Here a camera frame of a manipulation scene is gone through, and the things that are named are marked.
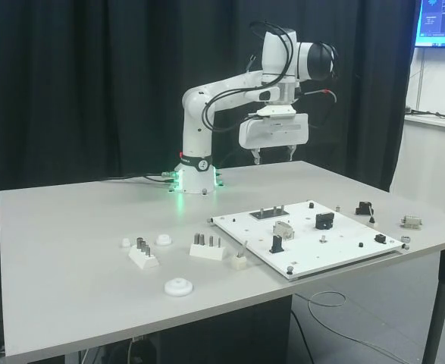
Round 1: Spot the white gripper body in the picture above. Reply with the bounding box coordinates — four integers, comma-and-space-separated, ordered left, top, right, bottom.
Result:
238, 112, 309, 150

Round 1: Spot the white square peg holder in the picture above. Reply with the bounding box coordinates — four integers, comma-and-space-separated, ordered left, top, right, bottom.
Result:
189, 243, 229, 262

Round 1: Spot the white task board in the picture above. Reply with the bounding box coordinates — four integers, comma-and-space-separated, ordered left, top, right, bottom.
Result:
209, 199, 415, 282

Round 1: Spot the white cabinet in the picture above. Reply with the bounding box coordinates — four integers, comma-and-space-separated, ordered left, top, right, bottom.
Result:
390, 112, 445, 220

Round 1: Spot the white large gear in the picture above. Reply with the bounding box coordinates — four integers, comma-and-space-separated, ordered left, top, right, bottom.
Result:
164, 278, 191, 299

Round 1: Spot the white round peg holder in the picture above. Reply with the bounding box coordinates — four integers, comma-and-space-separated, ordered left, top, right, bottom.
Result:
128, 246, 160, 271

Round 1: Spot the black curtain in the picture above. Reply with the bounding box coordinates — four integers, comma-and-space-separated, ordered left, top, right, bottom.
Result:
0, 0, 424, 344

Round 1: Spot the blue screen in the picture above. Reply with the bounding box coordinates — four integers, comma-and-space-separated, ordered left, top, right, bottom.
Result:
414, 0, 445, 49

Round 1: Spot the black table leg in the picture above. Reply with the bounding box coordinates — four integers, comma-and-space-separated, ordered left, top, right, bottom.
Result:
421, 246, 445, 364

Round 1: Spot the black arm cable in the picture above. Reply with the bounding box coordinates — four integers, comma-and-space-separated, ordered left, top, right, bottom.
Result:
202, 86, 271, 132
248, 20, 297, 83

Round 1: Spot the black base cable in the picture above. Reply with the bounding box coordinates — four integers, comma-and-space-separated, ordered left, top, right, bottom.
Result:
104, 171, 178, 186

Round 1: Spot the grey floor cable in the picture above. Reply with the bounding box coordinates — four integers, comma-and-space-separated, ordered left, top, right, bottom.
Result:
292, 290, 350, 364

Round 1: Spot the black cable on cabinet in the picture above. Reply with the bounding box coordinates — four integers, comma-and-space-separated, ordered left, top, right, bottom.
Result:
403, 107, 445, 123

